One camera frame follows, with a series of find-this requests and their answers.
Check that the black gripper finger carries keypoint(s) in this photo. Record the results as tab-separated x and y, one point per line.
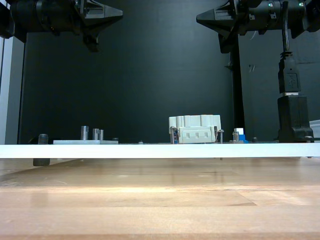
225	28
210	16
97	25
110	12

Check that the beige multi-pin connector housing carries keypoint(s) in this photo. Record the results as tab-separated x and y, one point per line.
195	125

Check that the black USB socket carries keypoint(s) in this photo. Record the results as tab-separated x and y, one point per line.
292	117

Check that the blue and white connector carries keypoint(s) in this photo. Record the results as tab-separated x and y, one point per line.
242	138

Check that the black room pillar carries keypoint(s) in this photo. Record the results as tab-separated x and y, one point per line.
237	87

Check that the grey metal plate with pegs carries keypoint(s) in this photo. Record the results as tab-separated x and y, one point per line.
75	142

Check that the white task board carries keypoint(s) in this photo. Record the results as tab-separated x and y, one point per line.
150	151

